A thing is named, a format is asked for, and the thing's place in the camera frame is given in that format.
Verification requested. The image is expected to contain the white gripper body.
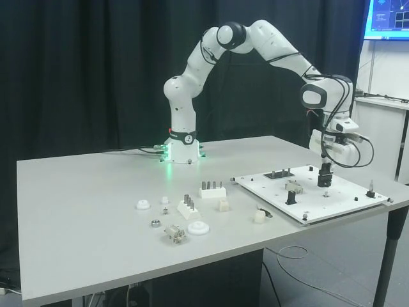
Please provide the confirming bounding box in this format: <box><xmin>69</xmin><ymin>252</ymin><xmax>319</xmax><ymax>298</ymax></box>
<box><xmin>309</xmin><ymin>129</ymin><xmax>359</xmax><ymax>164</ymax></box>

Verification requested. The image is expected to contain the white cabinet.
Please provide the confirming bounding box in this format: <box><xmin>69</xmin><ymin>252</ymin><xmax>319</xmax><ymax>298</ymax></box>
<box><xmin>353</xmin><ymin>94</ymin><xmax>409</xmax><ymax>186</ymax></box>

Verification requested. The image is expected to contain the white task board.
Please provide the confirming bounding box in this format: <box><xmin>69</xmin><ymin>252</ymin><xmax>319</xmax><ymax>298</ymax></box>
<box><xmin>230</xmin><ymin>164</ymin><xmax>394</xmax><ymax>228</ymax></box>

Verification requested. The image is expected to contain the black table leg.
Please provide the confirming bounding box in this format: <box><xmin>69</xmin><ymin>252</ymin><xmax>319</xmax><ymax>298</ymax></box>
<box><xmin>373</xmin><ymin>204</ymin><xmax>404</xmax><ymax>307</ymax></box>

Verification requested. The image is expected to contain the blue screen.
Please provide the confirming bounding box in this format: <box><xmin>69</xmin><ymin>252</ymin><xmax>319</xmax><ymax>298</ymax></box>
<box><xmin>364</xmin><ymin>0</ymin><xmax>409</xmax><ymax>42</ymax></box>

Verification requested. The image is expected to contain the white square peg holder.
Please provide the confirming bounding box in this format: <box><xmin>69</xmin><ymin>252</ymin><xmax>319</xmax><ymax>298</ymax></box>
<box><xmin>198</xmin><ymin>187</ymin><xmax>228</xmax><ymax>200</ymax></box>

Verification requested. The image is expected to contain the white round peg holder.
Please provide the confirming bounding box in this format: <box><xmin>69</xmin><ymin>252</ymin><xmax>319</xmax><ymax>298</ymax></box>
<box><xmin>176</xmin><ymin>200</ymin><xmax>203</xmax><ymax>222</ymax></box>

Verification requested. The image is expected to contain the white large gear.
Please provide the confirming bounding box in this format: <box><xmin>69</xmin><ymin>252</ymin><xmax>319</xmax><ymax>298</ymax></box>
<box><xmin>187</xmin><ymin>221</ymin><xmax>210</xmax><ymax>237</ymax></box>

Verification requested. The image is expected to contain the beige waterproof plug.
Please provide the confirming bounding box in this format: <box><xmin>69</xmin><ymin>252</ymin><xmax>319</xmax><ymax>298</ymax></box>
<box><xmin>162</xmin><ymin>224</ymin><xmax>187</xmax><ymax>246</ymax></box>

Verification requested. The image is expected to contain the black curtain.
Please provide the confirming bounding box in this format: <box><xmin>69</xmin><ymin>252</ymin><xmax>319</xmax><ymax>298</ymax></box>
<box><xmin>0</xmin><ymin>0</ymin><xmax>368</xmax><ymax>290</ymax></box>

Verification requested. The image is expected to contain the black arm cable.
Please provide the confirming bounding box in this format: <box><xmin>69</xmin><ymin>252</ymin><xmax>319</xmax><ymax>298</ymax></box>
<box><xmin>198</xmin><ymin>30</ymin><xmax>374</xmax><ymax>168</ymax></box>

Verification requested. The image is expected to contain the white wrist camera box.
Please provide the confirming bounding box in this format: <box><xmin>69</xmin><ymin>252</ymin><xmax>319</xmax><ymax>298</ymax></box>
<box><xmin>330</xmin><ymin>117</ymin><xmax>361</xmax><ymax>133</ymax></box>

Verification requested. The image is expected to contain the black base cable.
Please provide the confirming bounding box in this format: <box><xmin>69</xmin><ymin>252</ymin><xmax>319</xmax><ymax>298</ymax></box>
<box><xmin>107</xmin><ymin>145</ymin><xmax>167</xmax><ymax>157</ymax></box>

